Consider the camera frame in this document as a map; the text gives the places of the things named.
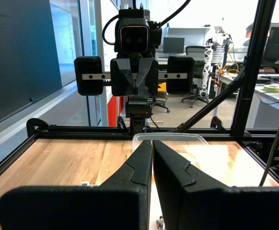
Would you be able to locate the black metal frame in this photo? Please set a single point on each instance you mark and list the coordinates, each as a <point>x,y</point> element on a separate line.
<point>81,131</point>

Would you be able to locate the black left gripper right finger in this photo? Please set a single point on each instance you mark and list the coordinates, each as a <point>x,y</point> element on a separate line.
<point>225,208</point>

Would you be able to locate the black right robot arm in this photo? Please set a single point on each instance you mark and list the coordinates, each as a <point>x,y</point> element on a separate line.
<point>138,111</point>

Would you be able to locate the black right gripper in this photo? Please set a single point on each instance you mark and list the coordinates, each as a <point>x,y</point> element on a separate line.
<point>88,72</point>

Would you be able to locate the green tape roll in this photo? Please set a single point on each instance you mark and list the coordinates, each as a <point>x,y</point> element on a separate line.
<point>272,89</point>

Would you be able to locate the black chair base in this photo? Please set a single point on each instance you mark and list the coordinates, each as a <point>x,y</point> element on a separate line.
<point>163,107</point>

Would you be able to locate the white and black robot model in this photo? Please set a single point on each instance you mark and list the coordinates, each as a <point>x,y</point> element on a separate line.
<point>217,51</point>

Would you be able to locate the clear plastic tub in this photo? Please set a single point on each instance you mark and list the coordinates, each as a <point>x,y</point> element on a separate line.
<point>192,140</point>

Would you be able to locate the white shelf unit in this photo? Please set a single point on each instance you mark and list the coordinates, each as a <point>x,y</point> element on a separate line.
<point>189,32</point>

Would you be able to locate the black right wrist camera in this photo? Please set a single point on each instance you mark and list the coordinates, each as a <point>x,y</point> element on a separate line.
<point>134,36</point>

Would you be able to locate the small metal connector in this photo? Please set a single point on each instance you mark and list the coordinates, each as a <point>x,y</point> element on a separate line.
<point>160,224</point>

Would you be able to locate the dark grey monitor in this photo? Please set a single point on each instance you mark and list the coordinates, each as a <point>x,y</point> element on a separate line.
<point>174,45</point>

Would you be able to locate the white desk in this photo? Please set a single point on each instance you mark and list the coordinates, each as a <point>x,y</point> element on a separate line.
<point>271,98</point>

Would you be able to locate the black office chair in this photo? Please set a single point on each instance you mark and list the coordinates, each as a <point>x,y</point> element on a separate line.
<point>199,69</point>

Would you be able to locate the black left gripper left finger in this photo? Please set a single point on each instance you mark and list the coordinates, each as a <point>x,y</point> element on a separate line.
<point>81,208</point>

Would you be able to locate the red cabinet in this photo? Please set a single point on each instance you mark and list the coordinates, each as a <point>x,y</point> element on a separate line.
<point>114,110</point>

